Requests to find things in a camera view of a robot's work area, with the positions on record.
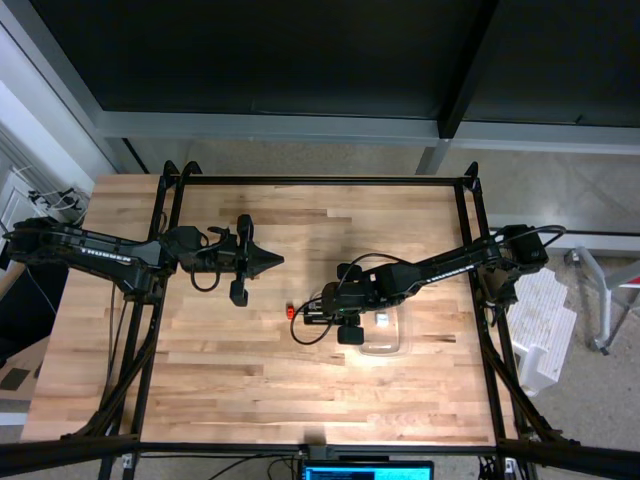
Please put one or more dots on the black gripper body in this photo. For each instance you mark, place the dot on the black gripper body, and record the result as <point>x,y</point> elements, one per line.
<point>350,300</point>
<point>225,259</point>

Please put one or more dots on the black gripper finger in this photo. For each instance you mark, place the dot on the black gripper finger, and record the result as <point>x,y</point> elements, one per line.
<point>265,265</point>
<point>265,254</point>

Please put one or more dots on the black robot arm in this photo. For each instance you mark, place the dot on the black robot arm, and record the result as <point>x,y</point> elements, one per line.
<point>445,269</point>
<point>100,252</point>

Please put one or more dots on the small white block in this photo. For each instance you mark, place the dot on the small white block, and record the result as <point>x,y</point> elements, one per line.
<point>383,318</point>

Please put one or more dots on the black vise clamp red knob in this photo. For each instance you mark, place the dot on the black vise clamp red knob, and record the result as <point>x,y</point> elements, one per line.
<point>290,311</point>

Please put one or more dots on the clear plastic tub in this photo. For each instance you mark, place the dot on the clear plastic tub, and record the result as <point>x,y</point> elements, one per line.
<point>395,346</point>

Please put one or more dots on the laptop screen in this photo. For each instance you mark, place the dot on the laptop screen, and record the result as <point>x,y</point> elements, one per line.
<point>365,472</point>

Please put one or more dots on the cardboard box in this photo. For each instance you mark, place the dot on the cardboard box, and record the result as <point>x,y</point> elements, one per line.
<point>20,360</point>

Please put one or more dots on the grey metal stand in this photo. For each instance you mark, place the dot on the grey metal stand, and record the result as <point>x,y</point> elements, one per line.
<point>580,257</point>

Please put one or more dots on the black metal frame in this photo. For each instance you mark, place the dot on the black metal frame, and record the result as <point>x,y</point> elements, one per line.
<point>75,445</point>

